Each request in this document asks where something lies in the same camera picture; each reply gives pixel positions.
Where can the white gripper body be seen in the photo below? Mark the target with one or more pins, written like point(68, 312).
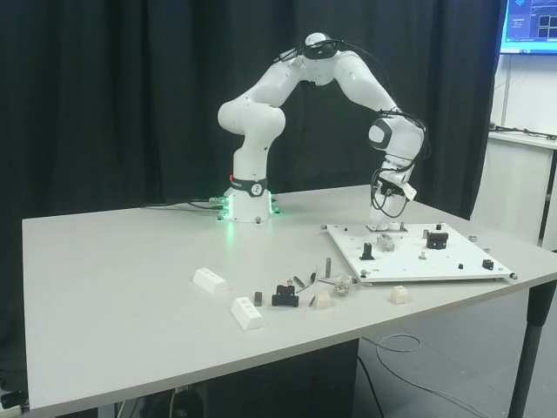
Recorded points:
point(383, 209)

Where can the white large gear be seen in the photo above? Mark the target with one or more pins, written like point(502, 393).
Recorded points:
point(377, 229)

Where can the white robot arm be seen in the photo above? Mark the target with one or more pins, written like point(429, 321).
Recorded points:
point(252, 117)

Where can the white medium gear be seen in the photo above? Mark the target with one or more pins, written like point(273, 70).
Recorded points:
point(393, 225)

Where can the white task board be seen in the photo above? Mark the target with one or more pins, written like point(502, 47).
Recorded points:
point(413, 265)

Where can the metal round peg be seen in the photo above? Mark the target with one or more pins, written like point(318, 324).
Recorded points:
point(299, 281)
point(327, 281)
point(327, 269)

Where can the small white cube holder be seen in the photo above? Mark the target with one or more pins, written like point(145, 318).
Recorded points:
point(323, 301)
point(399, 294)

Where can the beige metal plug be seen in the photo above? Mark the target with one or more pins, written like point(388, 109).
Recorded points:
point(342, 287)

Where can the thin black rod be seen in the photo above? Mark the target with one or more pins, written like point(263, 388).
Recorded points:
point(312, 301)

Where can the black D-SUB plug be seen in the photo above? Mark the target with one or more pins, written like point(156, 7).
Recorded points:
point(285, 298)

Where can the white cabinet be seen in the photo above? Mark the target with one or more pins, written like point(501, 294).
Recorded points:
point(513, 183)

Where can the metal square peg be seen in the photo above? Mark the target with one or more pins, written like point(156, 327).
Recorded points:
point(258, 298)

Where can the white peg holder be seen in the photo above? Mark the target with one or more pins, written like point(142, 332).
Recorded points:
point(211, 282)
point(248, 314)

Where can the black box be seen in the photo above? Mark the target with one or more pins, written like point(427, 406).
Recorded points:
point(283, 383)

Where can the black table leg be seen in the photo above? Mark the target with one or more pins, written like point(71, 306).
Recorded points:
point(528, 348)

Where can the blue screen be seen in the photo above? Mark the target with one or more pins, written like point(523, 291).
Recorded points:
point(528, 26)

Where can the black curtain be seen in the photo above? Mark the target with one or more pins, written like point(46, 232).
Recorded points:
point(109, 87)

